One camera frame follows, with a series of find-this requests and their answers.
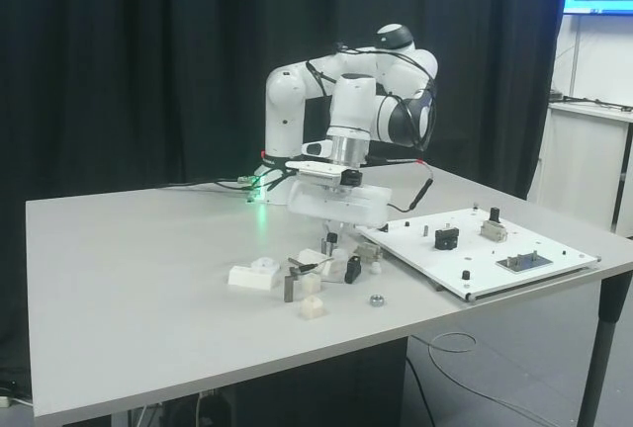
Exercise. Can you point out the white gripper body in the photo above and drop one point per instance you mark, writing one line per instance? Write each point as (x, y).
(341, 204)

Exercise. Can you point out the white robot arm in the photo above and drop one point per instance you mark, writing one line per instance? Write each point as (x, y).
(284, 101)

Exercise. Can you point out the white peg holder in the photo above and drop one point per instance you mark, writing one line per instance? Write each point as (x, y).
(312, 260)

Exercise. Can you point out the dark metal square peg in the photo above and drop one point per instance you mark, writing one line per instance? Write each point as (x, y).
(289, 289)

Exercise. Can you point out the grey D-SUB plug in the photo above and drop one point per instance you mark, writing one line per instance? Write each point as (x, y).
(368, 254)

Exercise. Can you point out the flat white mounting plate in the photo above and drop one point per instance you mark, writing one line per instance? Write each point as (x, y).
(311, 170)

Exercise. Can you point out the small white holder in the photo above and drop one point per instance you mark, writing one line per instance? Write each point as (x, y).
(310, 309)
(311, 284)

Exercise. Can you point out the white small gear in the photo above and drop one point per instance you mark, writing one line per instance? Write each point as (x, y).
(376, 268)

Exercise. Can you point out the metal nut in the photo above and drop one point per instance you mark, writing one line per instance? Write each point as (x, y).
(376, 300)

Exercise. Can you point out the white large gear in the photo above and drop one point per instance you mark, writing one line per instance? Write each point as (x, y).
(263, 265)

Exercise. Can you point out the wide white holder block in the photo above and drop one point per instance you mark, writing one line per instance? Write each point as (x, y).
(247, 279)

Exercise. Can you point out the black box under table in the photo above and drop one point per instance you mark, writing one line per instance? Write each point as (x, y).
(272, 387)

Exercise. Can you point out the white task board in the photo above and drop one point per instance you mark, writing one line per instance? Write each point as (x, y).
(494, 259)

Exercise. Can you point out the white cabinet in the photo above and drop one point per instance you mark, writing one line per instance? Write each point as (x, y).
(578, 160)

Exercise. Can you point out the black curtain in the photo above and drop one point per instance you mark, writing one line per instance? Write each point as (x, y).
(148, 51)

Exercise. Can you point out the black table leg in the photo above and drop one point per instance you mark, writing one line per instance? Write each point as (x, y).
(601, 348)

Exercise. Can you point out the small white camera box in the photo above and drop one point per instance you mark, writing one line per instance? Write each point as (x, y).
(316, 148)

